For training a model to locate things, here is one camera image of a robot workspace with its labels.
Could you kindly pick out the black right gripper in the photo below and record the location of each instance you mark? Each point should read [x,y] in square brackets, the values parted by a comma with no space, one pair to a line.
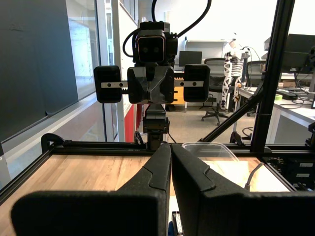
[108,93]

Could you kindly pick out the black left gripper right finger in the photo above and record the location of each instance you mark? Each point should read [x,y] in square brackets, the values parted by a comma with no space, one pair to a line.
[246,214]

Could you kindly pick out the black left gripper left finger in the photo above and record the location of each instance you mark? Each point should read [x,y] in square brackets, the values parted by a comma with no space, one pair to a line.
[98,214]

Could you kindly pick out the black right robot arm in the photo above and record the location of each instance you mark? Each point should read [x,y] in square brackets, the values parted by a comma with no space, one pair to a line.
[156,127]

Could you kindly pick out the blue d-sub connector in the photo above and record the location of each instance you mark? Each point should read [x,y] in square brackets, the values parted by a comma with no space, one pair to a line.
[177,225]

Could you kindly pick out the yellow drawer cabinet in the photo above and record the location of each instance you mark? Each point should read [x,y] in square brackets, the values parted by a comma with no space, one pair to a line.
[179,96]

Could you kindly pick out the white red partition panel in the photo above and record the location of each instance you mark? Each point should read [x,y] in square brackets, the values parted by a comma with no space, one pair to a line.
[128,118]

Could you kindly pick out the white mounting board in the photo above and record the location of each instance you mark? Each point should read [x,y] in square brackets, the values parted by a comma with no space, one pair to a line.
[229,177]

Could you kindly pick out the small black computer monitor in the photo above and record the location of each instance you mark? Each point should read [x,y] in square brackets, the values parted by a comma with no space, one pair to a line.
[190,57]

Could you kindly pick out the black controller box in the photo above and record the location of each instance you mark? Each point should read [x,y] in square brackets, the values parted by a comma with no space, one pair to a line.
[295,169]

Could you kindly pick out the clear plastic tub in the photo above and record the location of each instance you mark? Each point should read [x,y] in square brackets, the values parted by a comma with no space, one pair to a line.
[209,147]

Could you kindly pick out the white humanoid robot figure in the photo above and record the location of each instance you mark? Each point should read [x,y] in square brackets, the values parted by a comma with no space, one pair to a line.
[227,71]

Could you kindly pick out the black mesh office chair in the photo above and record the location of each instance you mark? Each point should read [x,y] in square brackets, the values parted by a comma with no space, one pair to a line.
[253,71]

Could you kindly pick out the white desk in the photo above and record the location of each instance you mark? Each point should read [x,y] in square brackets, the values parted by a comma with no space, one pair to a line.
[295,110]

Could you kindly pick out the green tape roll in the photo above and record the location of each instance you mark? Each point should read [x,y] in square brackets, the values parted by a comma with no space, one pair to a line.
[278,97]

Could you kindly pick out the large black monitor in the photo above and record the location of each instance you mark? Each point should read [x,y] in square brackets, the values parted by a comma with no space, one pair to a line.
[297,54]

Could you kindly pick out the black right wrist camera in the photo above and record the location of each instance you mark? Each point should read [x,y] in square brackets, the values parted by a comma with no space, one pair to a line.
[150,49]

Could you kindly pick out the black aluminium frame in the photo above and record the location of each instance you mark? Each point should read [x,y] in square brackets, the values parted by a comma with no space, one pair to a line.
[98,145]

